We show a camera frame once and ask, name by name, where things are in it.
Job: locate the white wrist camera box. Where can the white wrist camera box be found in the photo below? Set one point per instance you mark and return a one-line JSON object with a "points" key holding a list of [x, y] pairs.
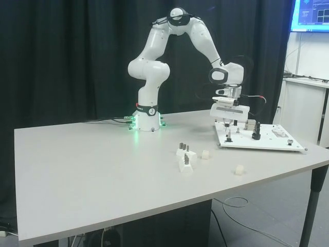
{"points": [[221, 92]]}

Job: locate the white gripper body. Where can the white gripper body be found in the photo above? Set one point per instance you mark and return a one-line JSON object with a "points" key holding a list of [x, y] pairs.
{"points": [[231, 115]]}

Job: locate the black D-SUB plug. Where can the black D-SUB plug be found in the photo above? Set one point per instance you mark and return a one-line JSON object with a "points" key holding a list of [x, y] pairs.
{"points": [[255, 135]]}

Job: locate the blue screen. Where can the blue screen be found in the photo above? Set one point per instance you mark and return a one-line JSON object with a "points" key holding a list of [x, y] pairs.
{"points": [[308, 15]]}

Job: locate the white large gear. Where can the white large gear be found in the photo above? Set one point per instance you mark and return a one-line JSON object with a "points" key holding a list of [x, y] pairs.
{"points": [[276, 132]]}

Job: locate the small white plug holder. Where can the small white plug holder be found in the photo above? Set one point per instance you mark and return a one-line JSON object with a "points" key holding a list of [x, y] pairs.
{"points": [[205, 155], [238, 170]]}

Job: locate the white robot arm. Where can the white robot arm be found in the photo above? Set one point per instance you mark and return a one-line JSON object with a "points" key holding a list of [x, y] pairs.
{"points": [[151, 69]]}

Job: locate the flat white mounting plate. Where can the flat white mounting plate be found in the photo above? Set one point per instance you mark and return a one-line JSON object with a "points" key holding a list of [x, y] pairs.
{"points": [[223, 100]]}

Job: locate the white square peg holder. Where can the white square peg holder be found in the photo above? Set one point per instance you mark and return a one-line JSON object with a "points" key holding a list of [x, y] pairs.
{"points": [[192, 155]]}

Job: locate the dark grey table leg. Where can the dark grey table leg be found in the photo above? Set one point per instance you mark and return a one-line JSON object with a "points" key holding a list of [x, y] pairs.
{"points": [[313, 200]]}

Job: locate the white power strip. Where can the white power strip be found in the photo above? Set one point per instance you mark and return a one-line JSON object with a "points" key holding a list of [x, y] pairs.
{"points": [[3, 233]]}

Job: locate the metal BNC plug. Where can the metal BNC plug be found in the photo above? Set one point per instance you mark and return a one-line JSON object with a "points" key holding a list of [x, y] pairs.
{"points": [[290, 142]]}

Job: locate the black curtain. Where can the black curtain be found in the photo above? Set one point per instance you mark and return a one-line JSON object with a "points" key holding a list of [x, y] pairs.
{"points": [[77, 51]]}

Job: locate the white task board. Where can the white task board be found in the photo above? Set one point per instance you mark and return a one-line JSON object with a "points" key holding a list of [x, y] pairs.
{"points": [[270, 144]]}

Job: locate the white cabinet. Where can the white cabinet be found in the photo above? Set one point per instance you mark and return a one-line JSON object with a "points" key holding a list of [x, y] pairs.
{"points": [[300, 110]]}

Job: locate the white round peg holder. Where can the white round peg holder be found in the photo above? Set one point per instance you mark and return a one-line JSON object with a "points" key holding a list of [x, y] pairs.
{"points": [[185, 167]]}

